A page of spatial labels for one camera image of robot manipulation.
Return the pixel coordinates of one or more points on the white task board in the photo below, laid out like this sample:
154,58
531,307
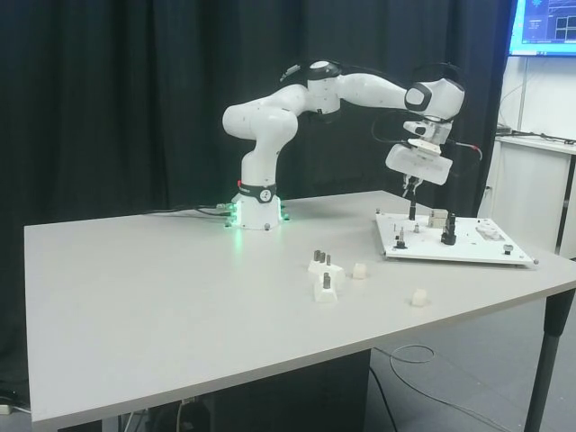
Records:
454,254

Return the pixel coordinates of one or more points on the dark metal bolt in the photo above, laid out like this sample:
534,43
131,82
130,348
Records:
509,249

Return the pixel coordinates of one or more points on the white three-hole peg holder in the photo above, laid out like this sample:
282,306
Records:
326,269

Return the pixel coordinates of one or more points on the black table leg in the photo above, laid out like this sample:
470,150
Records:
551,351

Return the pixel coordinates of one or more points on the black curtain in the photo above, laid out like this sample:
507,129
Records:
135,90

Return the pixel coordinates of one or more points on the white cabinet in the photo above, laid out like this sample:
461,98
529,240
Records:
526,193

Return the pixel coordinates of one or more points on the metal square peg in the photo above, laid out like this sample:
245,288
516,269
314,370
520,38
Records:
326,280

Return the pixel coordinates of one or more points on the white tall peg holder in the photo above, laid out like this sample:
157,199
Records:
327,294

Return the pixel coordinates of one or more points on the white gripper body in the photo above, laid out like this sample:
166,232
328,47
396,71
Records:
418,164

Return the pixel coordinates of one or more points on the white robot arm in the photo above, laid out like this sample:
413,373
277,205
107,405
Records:
270,121

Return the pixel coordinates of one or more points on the blue screen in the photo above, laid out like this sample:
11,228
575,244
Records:
546,27

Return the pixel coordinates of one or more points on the small white cube holder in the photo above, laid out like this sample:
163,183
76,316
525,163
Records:
417,298
359,271

